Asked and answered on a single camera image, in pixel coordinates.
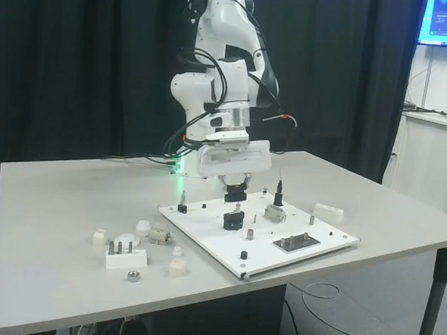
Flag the silver wrist ring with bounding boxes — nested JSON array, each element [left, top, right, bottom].
[[219, 106, 252, 130]]

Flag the white cabinet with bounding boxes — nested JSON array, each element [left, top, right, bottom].
[[380, 105, 447, 218]]

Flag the black camera cable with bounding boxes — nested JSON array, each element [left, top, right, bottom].
[[161, 127, 208, 164]]

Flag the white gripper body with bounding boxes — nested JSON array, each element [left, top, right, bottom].
[[195, 135, 275, 185]]

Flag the black base cable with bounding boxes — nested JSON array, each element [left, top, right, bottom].
[[143, 152, 184, 174]]

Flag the thin grey cable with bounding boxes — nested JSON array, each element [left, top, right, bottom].
[[285, 279, 423, 335]]

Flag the flat white mounting plate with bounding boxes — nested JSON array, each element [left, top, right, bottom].
[[205, 129, 252, 145]]

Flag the small white camera box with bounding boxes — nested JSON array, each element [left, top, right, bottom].
[[204, 112, 228, 131]]

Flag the tall black plug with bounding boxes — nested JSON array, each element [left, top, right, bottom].
[[271, 167, 287, 208]]

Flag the small black metal-tipped plug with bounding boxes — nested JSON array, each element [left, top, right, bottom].
[[177, 190, 190, 214]]

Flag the beige rectangular plug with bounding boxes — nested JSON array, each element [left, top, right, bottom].
[[145, 228, 176, 246]]

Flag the dark grey table leg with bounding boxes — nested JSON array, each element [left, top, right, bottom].
[[413, 243, 447, 335]]

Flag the white peg holder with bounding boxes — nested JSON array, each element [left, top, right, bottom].
[[104, 246, 150, 272]]

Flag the white hexagonal block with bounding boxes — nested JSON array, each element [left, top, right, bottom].
[[167, 256, 188, 278], [90, 227, 109, 246]]

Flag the white task board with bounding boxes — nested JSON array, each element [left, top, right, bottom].
[[154, 183, 364, 288]]

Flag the black curtain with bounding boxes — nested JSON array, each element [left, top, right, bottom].
[[0, 0, 428, 335]]

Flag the white large gear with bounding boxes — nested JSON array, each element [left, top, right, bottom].
[[112, 231, 142, 252]]

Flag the white holder with holes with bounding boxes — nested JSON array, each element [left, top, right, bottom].
[[311, 202, 345, 224]]

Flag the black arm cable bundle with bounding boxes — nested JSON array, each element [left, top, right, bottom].
[[175, 0, 286, 117]]

